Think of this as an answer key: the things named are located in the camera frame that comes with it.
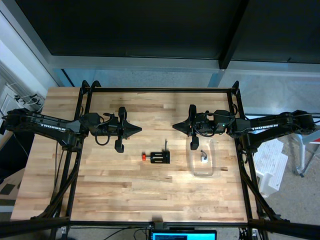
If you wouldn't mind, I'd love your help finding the black and white cable bundle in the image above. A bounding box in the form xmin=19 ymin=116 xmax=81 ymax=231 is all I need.
xmin=11 ymin=83 xmax=43 ymax=111

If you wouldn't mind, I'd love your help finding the black clamp with orange knob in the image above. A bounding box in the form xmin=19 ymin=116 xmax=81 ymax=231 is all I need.
xmin=141 ymin=150 xmax=171 ymax=165

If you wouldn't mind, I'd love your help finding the black metal frame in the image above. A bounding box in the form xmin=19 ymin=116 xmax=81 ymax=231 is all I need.
xmin=0 ymin=79 xmax=320 ymax=240

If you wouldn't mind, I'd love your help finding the clear plastic tub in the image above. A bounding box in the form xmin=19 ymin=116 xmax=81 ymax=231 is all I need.
xmin=186 ymin=138 xmax=219 ymax=179

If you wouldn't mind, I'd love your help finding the small black camera box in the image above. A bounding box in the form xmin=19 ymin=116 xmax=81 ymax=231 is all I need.
xmin=149 ymin=216 xmax=167 ymax=230

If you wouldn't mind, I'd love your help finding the large black case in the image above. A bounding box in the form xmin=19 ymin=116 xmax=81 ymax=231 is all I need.
xmin=0 ymin=132 xmax=35 ymax=181

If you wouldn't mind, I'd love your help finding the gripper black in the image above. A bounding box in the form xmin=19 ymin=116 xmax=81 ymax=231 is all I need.
xmin=98 ymin=106 xmax=143 ymax=154
xmin=172 ymin=104 xmax=216 ymax=151

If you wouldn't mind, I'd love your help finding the screen with blue edge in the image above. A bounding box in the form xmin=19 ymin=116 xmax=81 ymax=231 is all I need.
xmin=148 ymin=229 xmax=218 ymax=240

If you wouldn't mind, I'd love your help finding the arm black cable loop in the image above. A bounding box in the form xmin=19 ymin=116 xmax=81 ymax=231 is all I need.
xmin=196 ymin=111 xmax=230 ymax=138
xmin=94 ymin=133 xmax=111 ymax=147

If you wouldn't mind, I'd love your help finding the brown cardboard box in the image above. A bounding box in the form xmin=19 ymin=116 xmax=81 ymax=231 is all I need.
xmin=0 ymin=167 xmax=26 ymax=213

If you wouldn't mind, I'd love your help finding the white plastic step stool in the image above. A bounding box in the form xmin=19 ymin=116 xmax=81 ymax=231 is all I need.
xmin=252 ymin=136 xmax=291 ymax=199

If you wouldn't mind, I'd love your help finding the grey metal stand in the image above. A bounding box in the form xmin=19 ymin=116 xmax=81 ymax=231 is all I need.
xmin=287 ymin=129 xmax=320 ymax=178

